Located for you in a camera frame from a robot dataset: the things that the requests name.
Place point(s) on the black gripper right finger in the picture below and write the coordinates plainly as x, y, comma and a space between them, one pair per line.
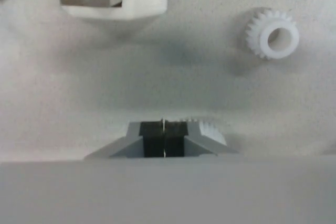
174, 138

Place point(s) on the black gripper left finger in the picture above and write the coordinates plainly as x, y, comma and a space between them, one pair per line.
153, 137

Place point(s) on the white medium gear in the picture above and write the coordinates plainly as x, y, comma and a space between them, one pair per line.
214, 134

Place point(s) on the white small gear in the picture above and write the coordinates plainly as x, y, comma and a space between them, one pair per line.
271, 35

